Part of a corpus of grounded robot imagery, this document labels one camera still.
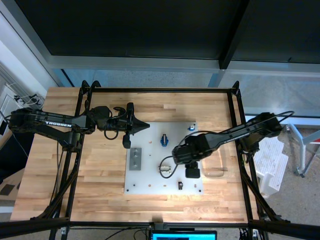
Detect clear plastic tub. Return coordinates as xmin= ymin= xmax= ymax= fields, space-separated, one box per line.
xmin=201 ymin=146 xmax=229 ymax=180

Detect grey metal plate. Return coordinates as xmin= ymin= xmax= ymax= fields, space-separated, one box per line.
xmin=128 ymin=147 xmax=143 ymax=171

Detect white mounting board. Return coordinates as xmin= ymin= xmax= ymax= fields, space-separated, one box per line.
xmin=124 ymin=121 xmax=205 ymax=196

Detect blue laptop screen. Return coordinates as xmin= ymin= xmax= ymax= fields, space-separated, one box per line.
xmin=149 ymin=229 xmax=218 ymax=240

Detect white moulded packaging tray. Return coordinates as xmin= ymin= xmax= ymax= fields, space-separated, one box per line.
xmin=252 ymin=136 xmax=290 ymax=200

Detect grey metal stand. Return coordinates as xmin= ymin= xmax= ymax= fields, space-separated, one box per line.
xmin=282 ymin=123 xmax=320 ymax=179

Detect large black case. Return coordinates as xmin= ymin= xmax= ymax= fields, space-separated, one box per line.
xmin=0 ymin=129 xmax=30 ymax=176

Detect white cabinet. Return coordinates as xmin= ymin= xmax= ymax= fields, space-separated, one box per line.
xmin=0 ymin=82 xmax=47 ymax=126

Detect brown cardboard box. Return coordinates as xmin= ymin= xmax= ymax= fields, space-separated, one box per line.
xmin=0 ymin=167 xmax=27 ymax=201

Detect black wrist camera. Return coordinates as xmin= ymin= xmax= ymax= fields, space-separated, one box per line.
xmin=184 ymin=166 xmax=201 ymax=179

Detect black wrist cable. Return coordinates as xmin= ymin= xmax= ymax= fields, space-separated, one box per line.
xmin=103 ymin=122 xmax=120 ymax=141
xmin=159 ymin=155 xmax=178 ymax=179

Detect black metal frame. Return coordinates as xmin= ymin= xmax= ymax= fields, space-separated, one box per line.
xmin=0 ymin=79 xmax=320 ymax=240

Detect black cable loops on frame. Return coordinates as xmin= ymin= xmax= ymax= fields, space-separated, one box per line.
xmin=80 ymin=79 xmax=102 ymax=118

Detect small black table camera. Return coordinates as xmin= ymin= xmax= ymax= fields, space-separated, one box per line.
xmin=153 ymin=219 xmax=167 ymax=231

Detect black floor cable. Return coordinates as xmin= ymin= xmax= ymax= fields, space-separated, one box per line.
xmin=133 ymin=228 xmax=151 ymax=240

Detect black right elbow cable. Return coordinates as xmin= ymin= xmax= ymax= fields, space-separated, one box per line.
xmin=271 ymin=110 xmax=296 ymax=126

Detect bundle of plugs and cables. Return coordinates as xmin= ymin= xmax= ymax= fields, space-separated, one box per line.
xmin=13 ymin=92 xmax=44 ymax=106

